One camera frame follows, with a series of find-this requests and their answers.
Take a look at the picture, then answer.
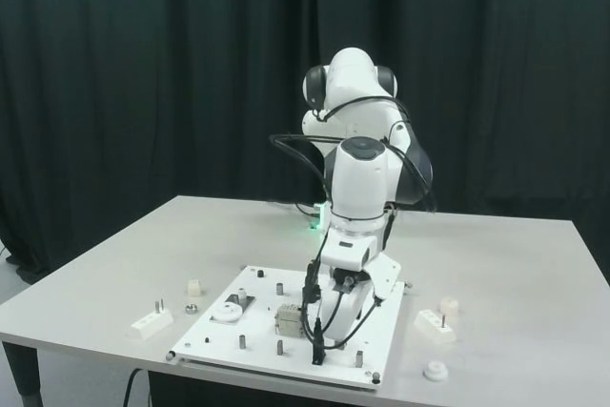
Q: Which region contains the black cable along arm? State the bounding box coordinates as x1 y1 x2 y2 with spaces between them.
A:
270 92 433 217

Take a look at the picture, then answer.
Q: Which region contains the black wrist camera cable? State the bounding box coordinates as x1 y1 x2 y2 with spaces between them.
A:
304 230 377 346

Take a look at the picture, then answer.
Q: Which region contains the white task board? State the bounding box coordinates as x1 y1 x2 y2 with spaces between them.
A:
165 263 412 385

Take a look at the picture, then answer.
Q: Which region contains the white peg holder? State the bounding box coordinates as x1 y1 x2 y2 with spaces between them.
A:
131 311 173 342
413 310 458 345

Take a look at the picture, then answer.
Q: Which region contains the black Ethernet plug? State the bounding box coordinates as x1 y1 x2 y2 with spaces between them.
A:
310 325 327 364

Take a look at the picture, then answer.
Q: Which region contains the black table leg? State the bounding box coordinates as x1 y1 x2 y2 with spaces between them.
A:
2 342 40 407

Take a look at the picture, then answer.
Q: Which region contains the black D-SUB plug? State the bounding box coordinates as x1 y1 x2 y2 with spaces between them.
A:
301 258 321 304

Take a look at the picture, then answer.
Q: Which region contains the white medium gear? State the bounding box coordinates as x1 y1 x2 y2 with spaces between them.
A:
422 359 449 381

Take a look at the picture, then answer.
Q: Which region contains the black curtain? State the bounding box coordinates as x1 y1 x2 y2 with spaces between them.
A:
0 0 610 266

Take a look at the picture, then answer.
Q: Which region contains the black cable behind arm foot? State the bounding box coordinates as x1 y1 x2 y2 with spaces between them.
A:
269 199 321 217

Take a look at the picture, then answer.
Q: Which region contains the black cable under table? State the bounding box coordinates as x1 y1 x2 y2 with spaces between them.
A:
124 367 149 407

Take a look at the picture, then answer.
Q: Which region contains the beige waterproof plug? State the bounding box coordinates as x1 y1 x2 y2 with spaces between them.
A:
274 304 302 335

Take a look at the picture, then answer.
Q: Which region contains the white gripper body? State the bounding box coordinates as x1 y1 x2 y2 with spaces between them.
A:
317 254 406 347

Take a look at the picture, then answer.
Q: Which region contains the white large gear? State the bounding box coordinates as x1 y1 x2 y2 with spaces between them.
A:
213 304 243 325

